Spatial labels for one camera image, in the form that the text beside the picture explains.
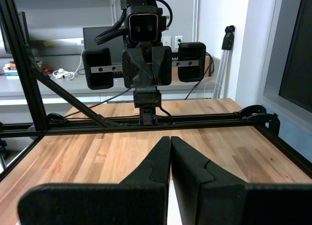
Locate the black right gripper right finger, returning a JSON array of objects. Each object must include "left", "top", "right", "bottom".
[{"left": 171, "top": 136, "right": 312, "bottom": 225}]

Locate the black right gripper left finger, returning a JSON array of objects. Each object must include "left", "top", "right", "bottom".
[{"left": 17, "top": 136, "right": 171, "bottom": 225}]

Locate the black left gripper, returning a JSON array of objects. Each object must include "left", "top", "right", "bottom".
[{"left": 82, "top": 41, "right": 207, "bottom": 90}]

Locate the white task board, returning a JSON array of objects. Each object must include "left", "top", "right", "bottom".
[{"left": 167, "top": 180, "right": 184, "bottom": 225}]

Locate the black computer monitor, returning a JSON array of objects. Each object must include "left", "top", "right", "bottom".
[
  {"left": 0, "top": 11, "right": 31, "bottom": 55},
  {"left": 82, "top": 26, "right": 127, "bottom": 51}
]

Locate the grey tripod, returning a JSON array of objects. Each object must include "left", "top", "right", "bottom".
[{"left": 214, "top": 25, "right": 236, "bottom": 99}]

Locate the white desk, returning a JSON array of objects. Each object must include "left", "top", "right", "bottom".
[{"left": 0, "top": 71, "right": 220, "bottom": 106}]

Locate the stack of books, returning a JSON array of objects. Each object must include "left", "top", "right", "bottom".
[{"left": 2, "top": 61, "right": 20, "bottom": 77}]

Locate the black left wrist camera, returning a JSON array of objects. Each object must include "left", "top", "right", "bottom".
[{"left": 126, "top": 5, "right": 163, "bottom": 43}]

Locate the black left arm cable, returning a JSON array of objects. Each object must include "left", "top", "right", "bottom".
[{"left": 94, "top": 11, "right": 128, "bottom": 46}]

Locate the thin black camera cable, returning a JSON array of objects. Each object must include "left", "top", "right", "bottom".
[{"left": 152, "top": 0, "right": 174, "bottom": 31}]

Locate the black aluminium frame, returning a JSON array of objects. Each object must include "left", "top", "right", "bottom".
[{"left": 0, "top": 0, "right": 312, "bottom": 184}]

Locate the white cable bundle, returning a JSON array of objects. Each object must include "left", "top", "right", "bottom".
[{"left": 52, "top": 48, "right": 85, "bottom": 81}]

